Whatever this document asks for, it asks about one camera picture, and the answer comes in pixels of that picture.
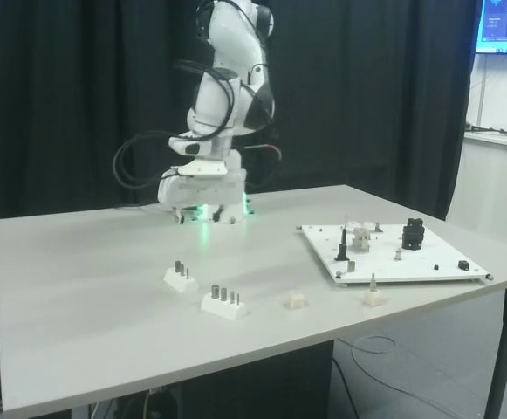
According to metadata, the grey cable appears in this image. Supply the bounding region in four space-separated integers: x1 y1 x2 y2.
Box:
350 334 501 403

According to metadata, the white cabinet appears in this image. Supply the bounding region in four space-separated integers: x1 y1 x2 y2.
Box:
444 54 507 254

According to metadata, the looped black gripper cable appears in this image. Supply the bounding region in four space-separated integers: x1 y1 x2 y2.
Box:
112 129 185 196

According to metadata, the white task board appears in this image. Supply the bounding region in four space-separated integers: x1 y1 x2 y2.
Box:
295 220 494 287

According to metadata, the black curtain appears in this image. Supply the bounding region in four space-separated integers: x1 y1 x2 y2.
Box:
0 0 483 233

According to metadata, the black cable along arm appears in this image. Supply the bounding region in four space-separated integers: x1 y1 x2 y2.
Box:
175 0 277 133

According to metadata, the white round peg holder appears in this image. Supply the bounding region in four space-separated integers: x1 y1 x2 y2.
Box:
200 292 250 322

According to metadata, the blue screen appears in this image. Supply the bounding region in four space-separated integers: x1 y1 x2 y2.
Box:
474 0 507 56

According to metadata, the thin black cable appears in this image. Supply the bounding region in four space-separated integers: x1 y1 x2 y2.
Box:
463 124 507 142

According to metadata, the black D-SUB plug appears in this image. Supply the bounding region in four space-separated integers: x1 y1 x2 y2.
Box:
401 216 425 251

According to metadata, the black table leg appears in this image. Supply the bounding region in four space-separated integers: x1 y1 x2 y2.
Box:
483 285 507 419

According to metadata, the black rod wire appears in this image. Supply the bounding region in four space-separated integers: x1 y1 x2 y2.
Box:
270 146 284 187

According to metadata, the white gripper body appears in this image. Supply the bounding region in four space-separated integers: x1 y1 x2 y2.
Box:
156 168 250 208

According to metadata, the white square peg holder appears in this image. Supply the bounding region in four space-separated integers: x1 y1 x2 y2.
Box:
163 265 201 294

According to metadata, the black box under table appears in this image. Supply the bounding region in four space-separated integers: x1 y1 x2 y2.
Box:
165 338 336 419

